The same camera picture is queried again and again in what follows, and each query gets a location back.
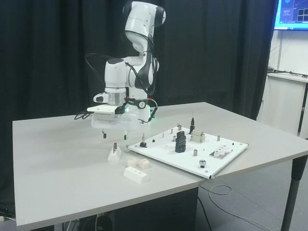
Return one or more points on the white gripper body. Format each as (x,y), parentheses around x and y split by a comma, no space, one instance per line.
(115,122)

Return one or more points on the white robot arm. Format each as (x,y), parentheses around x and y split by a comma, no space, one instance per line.
(142,29)

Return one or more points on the metal square peg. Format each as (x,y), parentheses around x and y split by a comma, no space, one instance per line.
(115,146)

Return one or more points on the white peg holder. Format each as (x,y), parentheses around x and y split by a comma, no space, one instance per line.
(114,155)

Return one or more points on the metal round peg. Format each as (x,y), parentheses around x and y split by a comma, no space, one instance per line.
(195,152)

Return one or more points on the small white holder block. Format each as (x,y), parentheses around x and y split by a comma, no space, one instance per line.
(143,164)

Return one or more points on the long white holder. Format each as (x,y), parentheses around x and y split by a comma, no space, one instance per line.
(136,175)

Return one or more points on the black D-SUB plug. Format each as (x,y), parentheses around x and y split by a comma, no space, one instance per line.
(180,142)

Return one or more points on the beige rectangular connector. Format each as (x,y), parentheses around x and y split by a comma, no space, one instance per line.
(198,137)

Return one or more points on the metal bolt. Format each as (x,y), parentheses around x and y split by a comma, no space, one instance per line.
(202,163)

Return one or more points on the white task board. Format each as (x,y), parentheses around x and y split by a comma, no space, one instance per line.
(216,158)

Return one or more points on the white medium gear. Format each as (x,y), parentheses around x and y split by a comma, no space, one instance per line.
(221,152)

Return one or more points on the black curtain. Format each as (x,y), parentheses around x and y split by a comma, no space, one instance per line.
(48,48)

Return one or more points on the white large gear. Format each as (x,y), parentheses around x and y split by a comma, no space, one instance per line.
(227,150)

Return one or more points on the white cabinet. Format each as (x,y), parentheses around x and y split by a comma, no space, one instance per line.
(284,103)

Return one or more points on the dark table leg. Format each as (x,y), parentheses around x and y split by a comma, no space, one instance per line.
(297,192)

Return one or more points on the blue screen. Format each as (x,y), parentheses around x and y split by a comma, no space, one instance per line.
(292,14)

